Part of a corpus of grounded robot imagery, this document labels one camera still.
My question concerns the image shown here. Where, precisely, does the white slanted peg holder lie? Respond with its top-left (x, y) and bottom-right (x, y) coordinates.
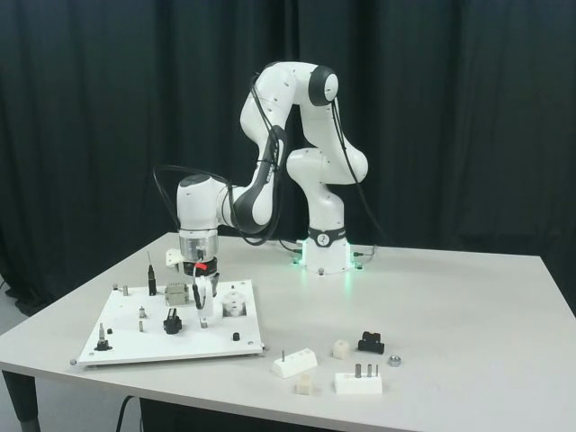
top-left (271, 347), bottom-right (320, 378)

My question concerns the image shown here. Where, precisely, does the black floor cable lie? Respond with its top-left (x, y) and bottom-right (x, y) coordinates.
top-left (117, 395), bottom-right (137, 432)

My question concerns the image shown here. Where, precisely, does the black curtain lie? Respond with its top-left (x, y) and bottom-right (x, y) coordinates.
top-left (0, 0), bottom-right (576, 310)

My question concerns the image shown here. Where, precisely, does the silver wrist ring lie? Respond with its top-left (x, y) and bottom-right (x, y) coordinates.
top-left (178, 232), bottom-right (221, 263)

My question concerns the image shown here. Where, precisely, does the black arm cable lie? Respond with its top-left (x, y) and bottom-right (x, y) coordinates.
top-left (152, 74), bottom-right (388, 248)

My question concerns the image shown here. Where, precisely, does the black round waterproof plug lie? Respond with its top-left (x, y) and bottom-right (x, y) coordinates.
top-left (161, 308), bottom-right (184, 337)

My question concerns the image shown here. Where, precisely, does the black upright plug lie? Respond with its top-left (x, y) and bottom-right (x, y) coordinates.
top-left (146, 252), bottom-right (158, 297)

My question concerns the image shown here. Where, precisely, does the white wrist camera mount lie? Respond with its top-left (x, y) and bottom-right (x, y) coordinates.
top-left (165, 247), bottom-right (186, 272)

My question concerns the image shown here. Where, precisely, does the metal bolt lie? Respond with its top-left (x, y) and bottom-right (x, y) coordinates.
top-left (94, 321), bottom-right (113, 353)

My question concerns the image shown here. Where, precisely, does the black D-SUB plug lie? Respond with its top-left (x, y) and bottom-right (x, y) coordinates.
top-left (357, 330), bottom-right (386, 355)

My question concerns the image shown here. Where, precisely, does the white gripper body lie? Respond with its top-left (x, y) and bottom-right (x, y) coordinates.
top-left (197, 274), bottom-right (218, 319)

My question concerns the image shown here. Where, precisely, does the white task board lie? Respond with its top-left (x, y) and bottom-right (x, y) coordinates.
top-left (76, 278), bottom-right (266, 368)

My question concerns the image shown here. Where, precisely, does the dark table leg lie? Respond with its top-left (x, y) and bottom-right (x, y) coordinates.
top-left (2, 371), bottom-right (42, 432)

